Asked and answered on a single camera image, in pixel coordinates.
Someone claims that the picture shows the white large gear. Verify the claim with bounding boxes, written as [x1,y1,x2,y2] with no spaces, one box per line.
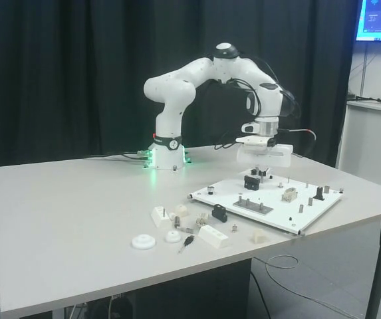
[131,234,157,249]

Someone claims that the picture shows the white peg holder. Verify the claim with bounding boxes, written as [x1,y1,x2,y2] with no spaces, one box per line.
[150,205,173,229]
[197,225,228,249]

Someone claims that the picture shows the black cable on cabinet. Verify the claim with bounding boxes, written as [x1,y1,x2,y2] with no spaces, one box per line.
[346,94,381,108]

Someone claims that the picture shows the white cabinet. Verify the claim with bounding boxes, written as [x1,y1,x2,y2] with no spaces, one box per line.
[335,99,381,193]

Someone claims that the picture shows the grey floor cable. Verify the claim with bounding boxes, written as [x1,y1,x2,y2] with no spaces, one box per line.
[263,254,372,319]

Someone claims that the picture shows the silver flange ring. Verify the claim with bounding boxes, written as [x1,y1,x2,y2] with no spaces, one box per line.
[255,118,280,138]

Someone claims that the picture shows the black curtain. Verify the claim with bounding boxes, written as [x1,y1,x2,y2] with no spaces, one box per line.
[0,0,357,302]

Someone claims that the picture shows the white task board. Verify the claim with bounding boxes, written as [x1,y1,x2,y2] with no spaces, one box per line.
[188,167,346,237]

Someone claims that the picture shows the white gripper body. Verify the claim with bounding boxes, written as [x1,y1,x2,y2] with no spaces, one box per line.
[235,144,293,167]

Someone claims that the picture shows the blue screen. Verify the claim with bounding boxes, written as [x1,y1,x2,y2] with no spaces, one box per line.
[355,0,381,43]

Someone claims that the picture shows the black cables at arm foot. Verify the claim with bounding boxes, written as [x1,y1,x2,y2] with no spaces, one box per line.
[86,150,152,162]

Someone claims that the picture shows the flat white mounting plate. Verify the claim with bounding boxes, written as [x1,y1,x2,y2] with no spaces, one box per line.
[235,135,271,148]

